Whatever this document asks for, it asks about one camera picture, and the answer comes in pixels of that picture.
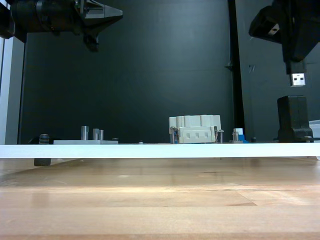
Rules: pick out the black vertical post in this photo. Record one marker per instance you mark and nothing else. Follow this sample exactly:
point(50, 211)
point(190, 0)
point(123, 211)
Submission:
point(237, 87)

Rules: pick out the grey metal plate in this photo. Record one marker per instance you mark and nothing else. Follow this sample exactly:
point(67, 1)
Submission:
point(75, 142)

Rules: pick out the blue clamp socket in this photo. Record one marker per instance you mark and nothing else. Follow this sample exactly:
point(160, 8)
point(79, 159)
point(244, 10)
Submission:
point(176, 132)

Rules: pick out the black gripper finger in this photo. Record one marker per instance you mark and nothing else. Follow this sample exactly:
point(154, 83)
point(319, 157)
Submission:
point(100, 11)
point(302, 30)
point(100, 23)

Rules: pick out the silver connector screw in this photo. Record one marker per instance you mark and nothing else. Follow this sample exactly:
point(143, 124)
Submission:
point(220, 136)
point(172, 135)

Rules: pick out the black threaded foot screw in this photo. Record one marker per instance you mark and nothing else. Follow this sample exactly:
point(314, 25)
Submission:
point(44, 138)

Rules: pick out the blue and white small connector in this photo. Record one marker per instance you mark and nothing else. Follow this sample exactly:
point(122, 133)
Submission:
point(239, 136)

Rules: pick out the clear plastic tub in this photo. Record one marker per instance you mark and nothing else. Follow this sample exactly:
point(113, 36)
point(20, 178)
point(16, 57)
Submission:
point(315, 130)

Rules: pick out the white task board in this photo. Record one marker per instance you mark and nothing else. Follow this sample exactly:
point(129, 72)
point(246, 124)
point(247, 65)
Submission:
point(160, 151)

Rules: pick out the grey aluminium window frame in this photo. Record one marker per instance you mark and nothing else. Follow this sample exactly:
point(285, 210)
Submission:
point(12, 87)

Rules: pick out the silver metal post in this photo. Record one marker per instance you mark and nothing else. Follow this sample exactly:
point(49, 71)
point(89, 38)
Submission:
point(95, 134)
point(101, 135)
point(85, 132)

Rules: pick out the black USB socket housing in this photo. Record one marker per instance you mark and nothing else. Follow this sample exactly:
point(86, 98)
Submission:
point(295, 117)

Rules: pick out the grey multi-pin connector housing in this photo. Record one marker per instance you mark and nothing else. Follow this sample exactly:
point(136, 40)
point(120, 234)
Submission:
point(195, 125)

